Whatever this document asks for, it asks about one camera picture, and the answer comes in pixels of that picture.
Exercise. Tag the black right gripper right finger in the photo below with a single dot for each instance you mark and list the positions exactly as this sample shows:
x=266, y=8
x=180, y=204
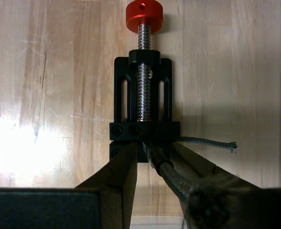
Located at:
x=262, y=207

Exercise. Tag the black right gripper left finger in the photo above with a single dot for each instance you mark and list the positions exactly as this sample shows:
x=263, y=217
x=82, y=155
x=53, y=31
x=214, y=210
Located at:
x=59, y=207

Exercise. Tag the black vise with red knob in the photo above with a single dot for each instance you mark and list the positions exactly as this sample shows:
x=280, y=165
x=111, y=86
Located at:
x=154, y=131

